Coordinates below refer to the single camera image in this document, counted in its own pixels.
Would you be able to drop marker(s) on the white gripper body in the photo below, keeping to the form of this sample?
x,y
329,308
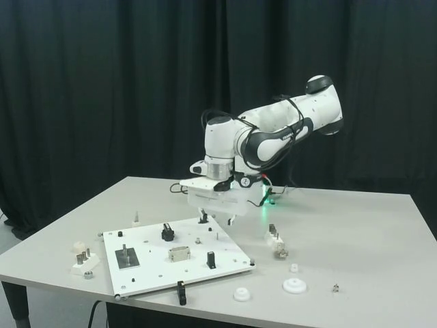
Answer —
x,y
218,203

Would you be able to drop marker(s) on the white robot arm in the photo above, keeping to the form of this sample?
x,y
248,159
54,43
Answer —
x,y
273,112

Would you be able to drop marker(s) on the white medium gear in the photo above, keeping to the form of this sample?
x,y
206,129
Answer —
x,y
241,294

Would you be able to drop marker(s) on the white small gear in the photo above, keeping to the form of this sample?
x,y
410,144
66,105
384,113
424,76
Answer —
x,y
293,268

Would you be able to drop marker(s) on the white large gear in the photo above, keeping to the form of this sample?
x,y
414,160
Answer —
x,y
295,286

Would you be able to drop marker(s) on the metal square peg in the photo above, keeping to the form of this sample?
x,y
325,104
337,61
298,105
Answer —
x,y
272,229

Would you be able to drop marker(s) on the white slim peg holder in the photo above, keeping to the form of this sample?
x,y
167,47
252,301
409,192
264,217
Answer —
x,y
276,243

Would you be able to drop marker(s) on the grey metal plug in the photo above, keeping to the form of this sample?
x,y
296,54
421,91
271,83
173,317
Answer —
x,y
282,253

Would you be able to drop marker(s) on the white holder with pin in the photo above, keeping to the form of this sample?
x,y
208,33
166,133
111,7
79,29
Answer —
x,y
136,221

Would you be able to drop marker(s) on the white task board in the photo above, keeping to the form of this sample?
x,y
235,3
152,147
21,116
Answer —
x,y
164,273

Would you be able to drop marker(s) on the black box under table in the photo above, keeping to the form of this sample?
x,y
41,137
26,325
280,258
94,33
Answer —
x,y
143,316

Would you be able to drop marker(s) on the small metal plug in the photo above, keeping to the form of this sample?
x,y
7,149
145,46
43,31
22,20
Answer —
x,y
335,288

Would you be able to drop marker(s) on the white wide peg holder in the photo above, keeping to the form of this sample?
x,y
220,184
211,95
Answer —
x,y
85,266

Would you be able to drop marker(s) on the black curtain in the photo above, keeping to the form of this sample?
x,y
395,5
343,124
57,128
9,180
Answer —
x,y
102,85

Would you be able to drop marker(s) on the black table leg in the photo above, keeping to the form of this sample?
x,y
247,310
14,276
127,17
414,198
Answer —
x,y
15,304

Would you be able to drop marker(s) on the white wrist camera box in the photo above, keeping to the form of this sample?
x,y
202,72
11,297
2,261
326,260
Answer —
x,y
198,168

